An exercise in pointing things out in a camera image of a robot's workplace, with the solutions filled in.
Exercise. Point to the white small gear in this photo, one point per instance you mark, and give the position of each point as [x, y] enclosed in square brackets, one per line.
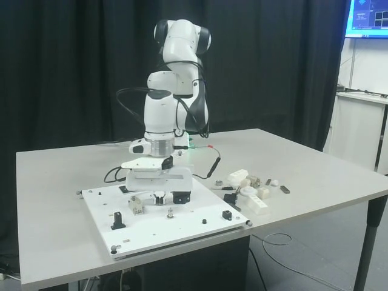
[275, 182]

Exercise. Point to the blue screen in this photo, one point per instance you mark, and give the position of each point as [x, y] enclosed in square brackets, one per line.
[368, 18]

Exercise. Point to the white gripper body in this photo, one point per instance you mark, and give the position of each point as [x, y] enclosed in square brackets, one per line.
[157, 183]

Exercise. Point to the black USB plug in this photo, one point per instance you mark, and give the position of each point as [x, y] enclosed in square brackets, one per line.
[285, 190]

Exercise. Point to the white cube holder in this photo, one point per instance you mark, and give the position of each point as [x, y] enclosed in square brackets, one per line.
[263, 193]

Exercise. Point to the black D-SUB plug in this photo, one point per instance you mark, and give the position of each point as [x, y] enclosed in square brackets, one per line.
[229, 197]

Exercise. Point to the white large gear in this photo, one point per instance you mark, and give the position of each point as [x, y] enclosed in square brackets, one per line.
[247, 192]

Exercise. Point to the white medium gear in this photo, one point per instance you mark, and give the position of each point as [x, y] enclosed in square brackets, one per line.
[245, 182]

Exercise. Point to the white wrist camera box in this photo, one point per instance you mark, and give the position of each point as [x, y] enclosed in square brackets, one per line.
[139, 148]

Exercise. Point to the metal bolt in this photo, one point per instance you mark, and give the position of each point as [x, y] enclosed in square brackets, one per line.
[219, 182]

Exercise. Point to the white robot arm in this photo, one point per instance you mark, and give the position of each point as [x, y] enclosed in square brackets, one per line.
[179, 39]

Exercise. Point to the long white peg holder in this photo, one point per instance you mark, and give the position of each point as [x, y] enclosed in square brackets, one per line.
[256, 206]

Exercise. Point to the dark table leg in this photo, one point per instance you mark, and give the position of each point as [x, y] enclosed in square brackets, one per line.
[369, 236]

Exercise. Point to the black curtain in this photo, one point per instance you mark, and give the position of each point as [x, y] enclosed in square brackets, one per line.
[75, 60]

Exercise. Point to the white cabinet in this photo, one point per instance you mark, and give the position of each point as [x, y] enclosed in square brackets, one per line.
[357, 127]

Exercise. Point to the white task board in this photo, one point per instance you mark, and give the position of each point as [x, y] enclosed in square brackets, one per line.
[91, 218]

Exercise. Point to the silver metal plug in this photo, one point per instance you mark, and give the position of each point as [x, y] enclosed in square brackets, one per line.
[257, 181]

